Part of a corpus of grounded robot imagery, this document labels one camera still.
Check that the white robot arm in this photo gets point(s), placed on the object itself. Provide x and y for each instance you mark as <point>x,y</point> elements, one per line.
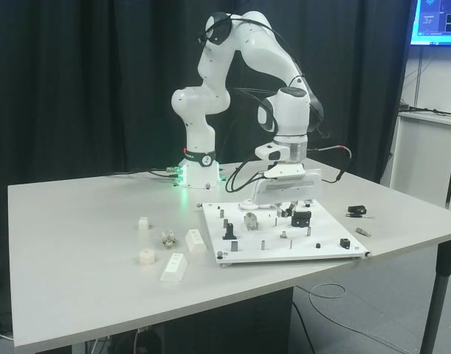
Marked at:
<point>206,121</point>

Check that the white task board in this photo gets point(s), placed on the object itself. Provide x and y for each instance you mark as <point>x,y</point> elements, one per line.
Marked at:
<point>269,236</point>

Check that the small white cube holder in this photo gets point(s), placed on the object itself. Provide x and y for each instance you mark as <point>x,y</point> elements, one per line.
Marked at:
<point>144,223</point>

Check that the black curtain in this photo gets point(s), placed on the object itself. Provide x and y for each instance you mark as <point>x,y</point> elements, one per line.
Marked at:
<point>81,92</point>

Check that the white wedge holder block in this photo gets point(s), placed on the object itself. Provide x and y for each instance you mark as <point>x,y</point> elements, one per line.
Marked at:
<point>195,241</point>

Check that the long white peg holder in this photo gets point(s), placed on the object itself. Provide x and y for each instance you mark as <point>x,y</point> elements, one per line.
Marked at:
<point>173,267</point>

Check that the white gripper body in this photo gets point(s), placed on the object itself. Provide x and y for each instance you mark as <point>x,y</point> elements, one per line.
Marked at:
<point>288,186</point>

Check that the metal BNC plug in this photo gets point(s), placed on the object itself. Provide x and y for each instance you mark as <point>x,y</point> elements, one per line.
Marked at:
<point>283,213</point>

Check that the white cabinet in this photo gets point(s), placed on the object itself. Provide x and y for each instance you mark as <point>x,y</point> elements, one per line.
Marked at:
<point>424,158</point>

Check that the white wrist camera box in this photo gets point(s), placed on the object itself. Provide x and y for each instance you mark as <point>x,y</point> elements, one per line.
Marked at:
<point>267,152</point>

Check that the white small gear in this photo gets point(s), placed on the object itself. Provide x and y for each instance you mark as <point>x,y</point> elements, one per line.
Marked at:
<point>248,204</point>

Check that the black block plug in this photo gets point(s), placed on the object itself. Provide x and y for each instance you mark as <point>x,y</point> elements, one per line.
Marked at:
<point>301,218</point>

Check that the black table leg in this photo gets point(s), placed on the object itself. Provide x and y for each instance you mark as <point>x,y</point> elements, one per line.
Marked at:
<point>437,295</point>

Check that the blue screen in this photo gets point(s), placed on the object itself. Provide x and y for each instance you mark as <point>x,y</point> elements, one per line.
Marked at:
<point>437,22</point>

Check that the metal round peg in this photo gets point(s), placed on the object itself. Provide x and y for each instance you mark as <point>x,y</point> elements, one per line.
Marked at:
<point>363,232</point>

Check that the metal ribbed plug part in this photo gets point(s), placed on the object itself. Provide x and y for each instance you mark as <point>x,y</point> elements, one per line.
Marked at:
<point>169,239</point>

